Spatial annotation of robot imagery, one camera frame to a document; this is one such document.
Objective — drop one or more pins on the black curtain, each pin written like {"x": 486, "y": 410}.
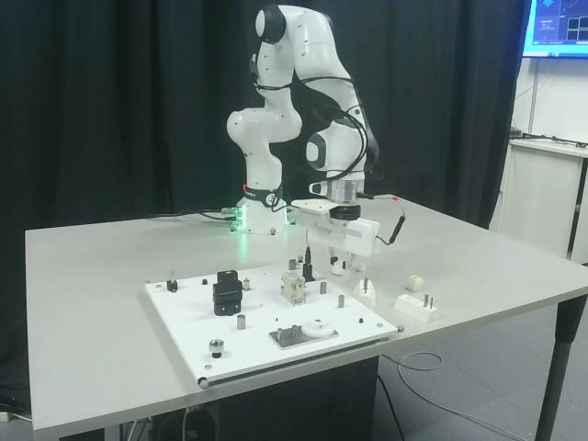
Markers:
{"x": 115, "y": 92}

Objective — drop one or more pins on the blue screen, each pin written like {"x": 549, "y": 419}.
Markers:
{"x": 558, "y": 27}

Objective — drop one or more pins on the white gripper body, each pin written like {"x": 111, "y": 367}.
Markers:
{"x": 353, "y": 236}

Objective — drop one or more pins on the white cabinet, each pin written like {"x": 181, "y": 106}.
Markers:
{"x": 542, "y": 197}

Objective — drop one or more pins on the small black plug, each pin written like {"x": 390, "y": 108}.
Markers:
{"x": 172, "y": 285}

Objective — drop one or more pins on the white large gear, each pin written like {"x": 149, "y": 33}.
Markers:
{"x": 317, "y": 329}

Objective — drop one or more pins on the black table leg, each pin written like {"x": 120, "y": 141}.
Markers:
{"x": 558, "y": 367}

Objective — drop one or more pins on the beige Ethernet connector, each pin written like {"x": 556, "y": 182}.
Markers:
{"x": 292, "y": 290}

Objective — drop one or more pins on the white peg holder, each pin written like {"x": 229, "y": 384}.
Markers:
{"x": 365, "y": 296}
{"x": 415, "y": 310}

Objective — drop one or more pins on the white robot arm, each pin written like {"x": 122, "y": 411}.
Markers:
{"x": 321, "y": 69}

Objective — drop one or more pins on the white task board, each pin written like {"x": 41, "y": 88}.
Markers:
{"x": 184, "y": 321}

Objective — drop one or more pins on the flat white mounting plate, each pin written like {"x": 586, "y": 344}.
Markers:
{"x": 314, "y": 206}

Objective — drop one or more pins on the metal BNC plug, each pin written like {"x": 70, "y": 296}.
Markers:
{"x": 248, "y": 283}

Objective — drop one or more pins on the white power strip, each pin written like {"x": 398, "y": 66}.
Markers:
{"x": 4, "y": 416}

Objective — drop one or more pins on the black D-SUB plug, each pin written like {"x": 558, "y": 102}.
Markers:
{"x": 226, "y": 294}

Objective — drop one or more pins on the small cream holder block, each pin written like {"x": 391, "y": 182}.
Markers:
{"x": 414, "y": 282}

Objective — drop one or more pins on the small white wrist camera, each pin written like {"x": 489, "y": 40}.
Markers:
{"x": 319, "y": 187}

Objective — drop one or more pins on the round knurled metal plug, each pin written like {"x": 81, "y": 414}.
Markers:
{"x": 216, "y": 348}

